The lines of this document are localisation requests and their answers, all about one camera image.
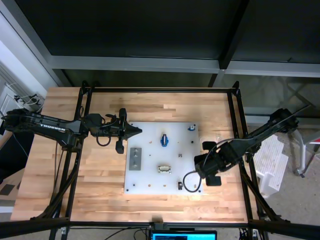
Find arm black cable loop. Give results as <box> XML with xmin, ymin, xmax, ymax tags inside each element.
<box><xmin>183</xmin><ymin>170</ymin><xmax>203</xmax><ymax>194</ymax></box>

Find beige connector housing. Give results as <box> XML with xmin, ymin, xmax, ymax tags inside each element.
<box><xmin>157</xmin><ymin>165</ymin><xmax>173</xmax><ymax>175</ymax></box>

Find brown cardboard box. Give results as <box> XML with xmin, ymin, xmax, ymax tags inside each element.
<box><xmin>0</xmin><ymin>167</ymin><xmax>26</xmax><ymax>201</ymax></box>

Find black aluminium frame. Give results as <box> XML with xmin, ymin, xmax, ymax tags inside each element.
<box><xmin>0</xmin><ymin>79</ymin><xmax>320</xmax><ymax>240</ymax></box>

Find plugs with white cables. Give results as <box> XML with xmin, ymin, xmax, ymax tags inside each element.
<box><xmin>13</xmin><ymin>93</ymin><xmax>42</xmax><ymax>107</ymax></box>

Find thick black sleeved cable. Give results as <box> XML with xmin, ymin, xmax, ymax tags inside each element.
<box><xmin>96</xmin><ymin>134</ymin><xmax>112</xmax><ymax>147</ymax></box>

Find grey metal plate with pegs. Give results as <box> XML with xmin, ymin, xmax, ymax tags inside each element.
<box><xmin>128</xmin><ymin>146</ymin><xmax>143</xmax><ymax>172</ymax></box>

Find laptop screen with blue edge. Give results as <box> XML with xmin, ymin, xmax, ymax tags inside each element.
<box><xmin>149</xmin><ymin>229</ymin><xmax>218</xmax><ymax>240</ymax></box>

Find white ribbed plastic stool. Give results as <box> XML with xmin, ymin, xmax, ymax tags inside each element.
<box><xmin>253</xmin><ymin>137</ymin><xmax>290</xmax><ymax>199</ymax></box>

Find chair with grey legs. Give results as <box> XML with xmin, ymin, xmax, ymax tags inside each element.
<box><xmin>287</xmin><ymin>124</ymin><xmax>320</xmax><ymax>179</ymax></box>

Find black table-level camera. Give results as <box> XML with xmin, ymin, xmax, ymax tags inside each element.
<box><xmin>149</xmin><ymin>216</ymin><xmax>171</xmax><ymax>230</ymax></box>

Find blue clamp with silver plug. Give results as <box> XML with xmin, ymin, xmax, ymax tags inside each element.
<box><xmin>159</xmin><ymin>133</ymin><xmax>170</xmax><ymax>148</ymax></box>

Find white task board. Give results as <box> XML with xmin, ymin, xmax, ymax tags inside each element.
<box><xmin>124</xmin><ymin>121</ymin><xmax>205</xmax><ymax>196</ymax></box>

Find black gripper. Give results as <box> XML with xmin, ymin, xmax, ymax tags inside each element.
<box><xmin>194</xmin><ymin>141</ymin><xmax>237</xmax><ymax>187</ymax></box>
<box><xmin>104</xmin><ymin>108</ymin><xmax>143</xmax><ymax>155</ymax></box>

